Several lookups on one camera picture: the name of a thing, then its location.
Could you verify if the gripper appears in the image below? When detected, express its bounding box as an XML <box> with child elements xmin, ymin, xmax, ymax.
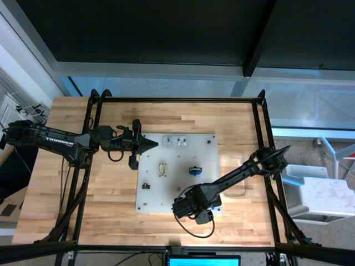
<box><xmin>120</xmin><ymin>119</ymin><xmax>159</xmax><ymax>170</ymax></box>
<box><xmin>171</xmin><ymin>195</ymin><xmax>223</xmax><ymax>219</ymax></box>

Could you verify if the white board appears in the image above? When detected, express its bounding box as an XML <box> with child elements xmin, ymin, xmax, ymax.
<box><xmin>135</xmin><ymin>133</ymin><xmax>224</xmax><ymax>213</ymax></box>

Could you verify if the screen with blue edge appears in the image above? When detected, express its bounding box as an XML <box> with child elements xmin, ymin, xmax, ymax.
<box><xmin>165</xmin><ymin>254</ymin><xmax>241</xmax><ymax>266</ymax></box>

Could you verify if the clear plastic tub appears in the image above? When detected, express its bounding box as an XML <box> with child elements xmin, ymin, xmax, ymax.
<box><xmin>220</xmin><ymin>153</ymin><xmax>250</xmax><ymax>199</ymax></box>

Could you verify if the white step stool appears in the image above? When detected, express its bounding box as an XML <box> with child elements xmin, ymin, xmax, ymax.
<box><xmin>282</xmin><ymin>163</ymin><xmax>355</xmax><ymax>226</ymax></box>

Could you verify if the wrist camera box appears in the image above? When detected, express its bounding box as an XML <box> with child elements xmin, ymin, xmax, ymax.
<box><xmin>195</xmin><ymin>209</ymin><xmax>215</xmax><ymax>225</ymax></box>

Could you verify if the braided black robot cable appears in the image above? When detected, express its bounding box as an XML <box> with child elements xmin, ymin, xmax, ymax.
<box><xmin>107</xmin><ymin>144</ymin><xmax>125</xmax><ymax>162</ymax></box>

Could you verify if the black table camera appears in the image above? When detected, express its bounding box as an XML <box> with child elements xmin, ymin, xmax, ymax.
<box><xmin>165</xmin><ymin>243</ymin><xmax>186</xmax><ymax>255</ymax></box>

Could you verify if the grey metal chair frame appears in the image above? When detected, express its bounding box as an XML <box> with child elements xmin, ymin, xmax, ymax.
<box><xmin>312</xmin><ymin>136</ymin><xmax>355</xmax><ymax>181</ymax></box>

